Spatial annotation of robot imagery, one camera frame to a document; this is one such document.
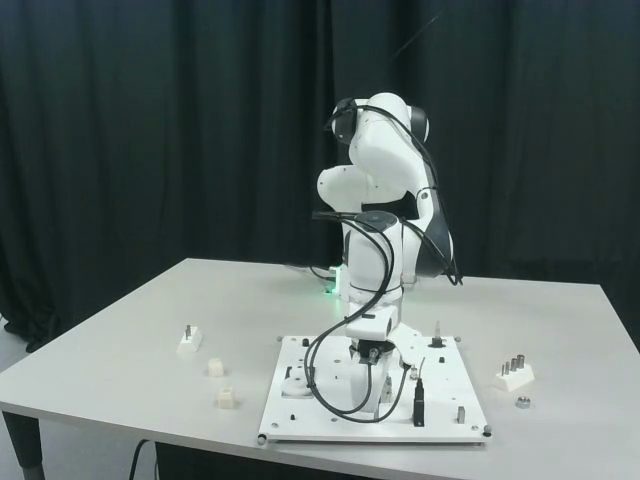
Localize black looping gripper cable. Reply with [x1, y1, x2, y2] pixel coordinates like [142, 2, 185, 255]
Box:
[301, 209, 407, 418]

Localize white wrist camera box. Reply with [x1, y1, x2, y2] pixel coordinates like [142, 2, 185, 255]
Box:
[398, 323, 430, 370]

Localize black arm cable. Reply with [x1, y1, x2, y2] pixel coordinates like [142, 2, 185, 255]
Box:
[324, 97, 464, 287]

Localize black power cable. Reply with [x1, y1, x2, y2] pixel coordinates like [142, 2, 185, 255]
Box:
[287, 263, 337, 281]

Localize white task board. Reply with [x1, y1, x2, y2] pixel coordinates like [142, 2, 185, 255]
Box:
[257, 333, 494, 445]

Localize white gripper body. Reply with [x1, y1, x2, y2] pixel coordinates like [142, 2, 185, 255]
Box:
[347, 357, 388, 416]

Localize white round peg holder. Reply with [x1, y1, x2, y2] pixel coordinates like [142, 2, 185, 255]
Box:
[492, 366, 535, 393]

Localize white square peg holder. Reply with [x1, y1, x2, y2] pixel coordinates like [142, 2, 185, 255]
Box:
[177, 327, 204, 356]

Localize black curtain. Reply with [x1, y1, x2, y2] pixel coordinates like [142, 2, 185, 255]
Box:
[0, 0, 640, 354]

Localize white large gear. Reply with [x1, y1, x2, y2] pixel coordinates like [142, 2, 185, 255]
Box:
[282, 378, 317, 400]

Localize black plug with thin cable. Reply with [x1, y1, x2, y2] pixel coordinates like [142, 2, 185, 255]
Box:
[412, 356, 428, 428]

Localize black table leg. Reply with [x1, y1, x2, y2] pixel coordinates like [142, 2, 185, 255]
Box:
[1, 412, 41, 480]

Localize thin overhead wire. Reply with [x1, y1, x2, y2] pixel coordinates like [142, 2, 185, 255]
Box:
[393, 10, 442, 57]

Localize black hanging floor cable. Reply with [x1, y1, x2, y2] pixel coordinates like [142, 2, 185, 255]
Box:
[130, 438, 152, 480]

